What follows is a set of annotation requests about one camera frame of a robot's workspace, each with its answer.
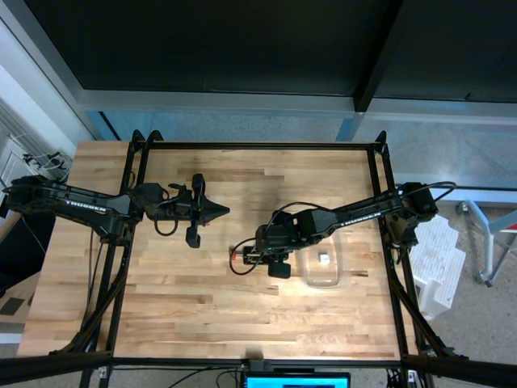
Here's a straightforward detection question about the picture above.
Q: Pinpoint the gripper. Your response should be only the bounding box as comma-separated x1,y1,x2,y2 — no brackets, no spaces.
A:
267,249,292,280
154,173,230,249

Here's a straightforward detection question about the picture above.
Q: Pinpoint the clear plastic tub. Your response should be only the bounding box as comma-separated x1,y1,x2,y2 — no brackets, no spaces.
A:
298,232,345,290

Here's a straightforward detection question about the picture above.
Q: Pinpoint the black vise with red knob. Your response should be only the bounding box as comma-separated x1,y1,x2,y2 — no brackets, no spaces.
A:
229,247,270,267

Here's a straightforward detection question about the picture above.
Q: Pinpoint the blue-lit screen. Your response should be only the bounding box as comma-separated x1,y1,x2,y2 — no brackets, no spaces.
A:
242,371,351,388

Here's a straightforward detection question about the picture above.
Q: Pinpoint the white foam packing block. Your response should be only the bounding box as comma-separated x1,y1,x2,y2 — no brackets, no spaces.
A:
407,216,465,323

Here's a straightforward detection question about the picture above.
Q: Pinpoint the grey metal stand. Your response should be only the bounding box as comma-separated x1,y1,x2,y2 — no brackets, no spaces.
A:
456,200,517,289

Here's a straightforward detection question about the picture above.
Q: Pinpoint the black square pad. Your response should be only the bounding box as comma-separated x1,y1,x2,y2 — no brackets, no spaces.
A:
0,297,24,318

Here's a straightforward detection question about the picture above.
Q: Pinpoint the black cable bundle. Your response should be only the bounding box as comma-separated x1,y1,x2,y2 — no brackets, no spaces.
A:
22,151,68,171

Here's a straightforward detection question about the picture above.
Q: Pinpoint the black wall post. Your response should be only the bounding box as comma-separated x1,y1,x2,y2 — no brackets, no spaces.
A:
353,0,405,113

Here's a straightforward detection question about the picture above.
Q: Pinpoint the black aluminium frame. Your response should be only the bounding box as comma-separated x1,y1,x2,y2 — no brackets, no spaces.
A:
0,129,517,388

